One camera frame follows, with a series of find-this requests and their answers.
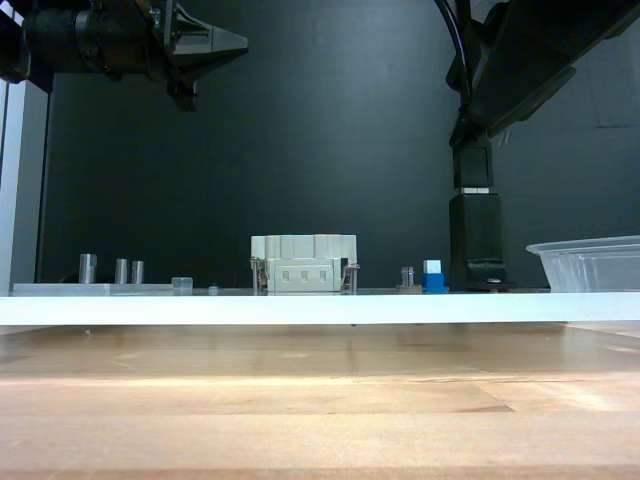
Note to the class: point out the blue socket with white top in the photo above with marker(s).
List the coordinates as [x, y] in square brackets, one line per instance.
[434, 282]

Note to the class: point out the beige connector housing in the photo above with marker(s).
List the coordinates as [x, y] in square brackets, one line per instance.
[302, 272]

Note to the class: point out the clear plastic tub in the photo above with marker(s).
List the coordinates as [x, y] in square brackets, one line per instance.
[590, 265]

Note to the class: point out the silver metal peg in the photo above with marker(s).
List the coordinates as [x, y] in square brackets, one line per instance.
[138, 273]
[122, 272]
[88, 270]

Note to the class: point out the white board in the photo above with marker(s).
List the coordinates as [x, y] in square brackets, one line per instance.
[320, 307]

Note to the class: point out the small metal bracket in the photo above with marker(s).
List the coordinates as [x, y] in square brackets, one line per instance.
[408, 280]

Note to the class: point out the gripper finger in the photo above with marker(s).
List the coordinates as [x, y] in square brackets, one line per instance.
[200, 65]
[222, 40]
[510, 75]

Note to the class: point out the small grey square block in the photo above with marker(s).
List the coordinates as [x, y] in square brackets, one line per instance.
[182, 286]

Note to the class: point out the grey metal plate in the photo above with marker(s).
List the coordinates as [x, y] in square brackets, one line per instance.
[60, 289]

